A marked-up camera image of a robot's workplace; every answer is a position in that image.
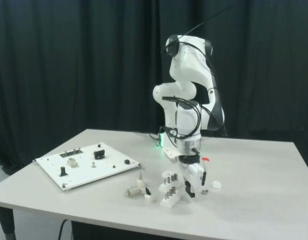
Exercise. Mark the small grey plug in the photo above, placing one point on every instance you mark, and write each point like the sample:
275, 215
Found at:
140, 177

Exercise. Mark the white medium gear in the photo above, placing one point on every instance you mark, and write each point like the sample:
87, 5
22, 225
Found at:
216, 185

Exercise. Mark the dark table leg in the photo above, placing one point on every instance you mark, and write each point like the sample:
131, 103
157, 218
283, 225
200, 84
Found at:
6, 222

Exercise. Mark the white square peg holder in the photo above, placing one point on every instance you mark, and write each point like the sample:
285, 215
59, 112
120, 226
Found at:
166, 187

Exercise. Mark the white task board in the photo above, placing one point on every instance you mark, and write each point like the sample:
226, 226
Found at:
81, 172

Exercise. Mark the thin black rod red tag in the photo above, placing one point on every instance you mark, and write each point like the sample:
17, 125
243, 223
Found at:
204, 176

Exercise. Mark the black curtains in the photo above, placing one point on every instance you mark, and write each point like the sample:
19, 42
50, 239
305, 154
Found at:
68, 62

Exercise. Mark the small white plug holder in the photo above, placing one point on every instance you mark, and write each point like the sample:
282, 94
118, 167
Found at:
148, 198
140, 185

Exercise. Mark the white round peg holder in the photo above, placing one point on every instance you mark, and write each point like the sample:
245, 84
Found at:
170, 202

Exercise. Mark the black under-table box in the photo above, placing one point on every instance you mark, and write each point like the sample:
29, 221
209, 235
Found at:
143, 232

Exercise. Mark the metal round peg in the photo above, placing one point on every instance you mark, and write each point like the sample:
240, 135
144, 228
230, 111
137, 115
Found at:
170, 193
165, 196
173, 191

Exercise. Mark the black USB plug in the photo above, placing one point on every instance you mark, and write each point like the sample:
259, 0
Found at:
147, 192

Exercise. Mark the black D-SUB plug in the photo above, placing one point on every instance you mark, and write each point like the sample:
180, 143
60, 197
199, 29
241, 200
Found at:
99, 154

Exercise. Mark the flat white mounting plate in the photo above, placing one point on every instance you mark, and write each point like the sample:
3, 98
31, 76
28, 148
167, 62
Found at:
172, 153

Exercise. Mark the metal bolt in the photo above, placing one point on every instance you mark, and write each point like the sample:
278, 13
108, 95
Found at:
205, 192

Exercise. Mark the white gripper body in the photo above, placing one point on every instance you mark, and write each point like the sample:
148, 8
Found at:
193, 175

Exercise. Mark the metal square peg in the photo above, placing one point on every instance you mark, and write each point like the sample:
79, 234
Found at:
175, 177

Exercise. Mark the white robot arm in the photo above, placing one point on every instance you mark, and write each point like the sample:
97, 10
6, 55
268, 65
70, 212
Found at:
186, 65

